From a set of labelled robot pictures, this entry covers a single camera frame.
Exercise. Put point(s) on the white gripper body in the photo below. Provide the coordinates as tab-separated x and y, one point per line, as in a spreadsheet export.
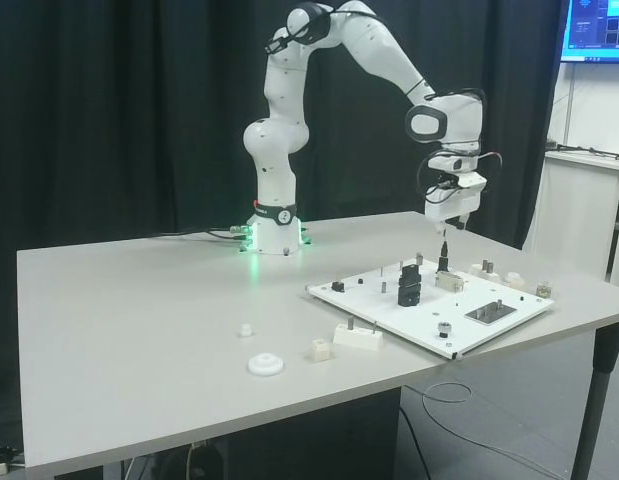
451	204

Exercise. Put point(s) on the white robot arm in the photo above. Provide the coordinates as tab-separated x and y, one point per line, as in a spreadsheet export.
284	90

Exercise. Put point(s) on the metal round peg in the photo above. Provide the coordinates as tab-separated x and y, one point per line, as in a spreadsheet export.
485	265

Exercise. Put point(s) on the white round peg holder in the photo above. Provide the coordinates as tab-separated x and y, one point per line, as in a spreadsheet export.
486	276

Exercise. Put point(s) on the large metal square peg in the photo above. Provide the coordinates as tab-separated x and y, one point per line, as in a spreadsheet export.
348	323

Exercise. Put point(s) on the white square peg holder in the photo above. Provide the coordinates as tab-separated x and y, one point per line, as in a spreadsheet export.
359	341

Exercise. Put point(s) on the black D-SUB plug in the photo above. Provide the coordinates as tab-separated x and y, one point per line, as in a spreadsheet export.
409	287

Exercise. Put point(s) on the white medium gear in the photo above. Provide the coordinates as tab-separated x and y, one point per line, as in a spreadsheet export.
512	279

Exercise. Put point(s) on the metal BNC plug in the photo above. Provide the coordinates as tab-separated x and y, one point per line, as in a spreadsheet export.
443	329

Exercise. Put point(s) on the small white plug holder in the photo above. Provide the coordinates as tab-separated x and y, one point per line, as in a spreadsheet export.
543	291

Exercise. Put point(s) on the white cabinet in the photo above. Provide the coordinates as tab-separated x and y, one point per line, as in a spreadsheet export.
574	210

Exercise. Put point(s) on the white task board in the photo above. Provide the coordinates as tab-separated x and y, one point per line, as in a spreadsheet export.
369	312

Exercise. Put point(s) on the small white cube holder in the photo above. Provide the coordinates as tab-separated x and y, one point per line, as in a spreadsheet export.
320	351

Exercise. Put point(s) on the grey table leg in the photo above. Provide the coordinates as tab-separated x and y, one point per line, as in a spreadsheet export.
601	380

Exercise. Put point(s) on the white small gear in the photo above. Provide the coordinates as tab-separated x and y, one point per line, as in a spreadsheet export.
245	330

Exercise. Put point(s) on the white large gear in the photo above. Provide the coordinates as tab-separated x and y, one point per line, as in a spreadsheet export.
265	364

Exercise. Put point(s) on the blue screen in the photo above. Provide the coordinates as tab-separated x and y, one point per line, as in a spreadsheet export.
596	30

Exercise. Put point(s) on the black curtain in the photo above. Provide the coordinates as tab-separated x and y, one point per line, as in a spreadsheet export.
114	115

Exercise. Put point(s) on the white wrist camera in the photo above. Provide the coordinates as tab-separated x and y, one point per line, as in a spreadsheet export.
451	163

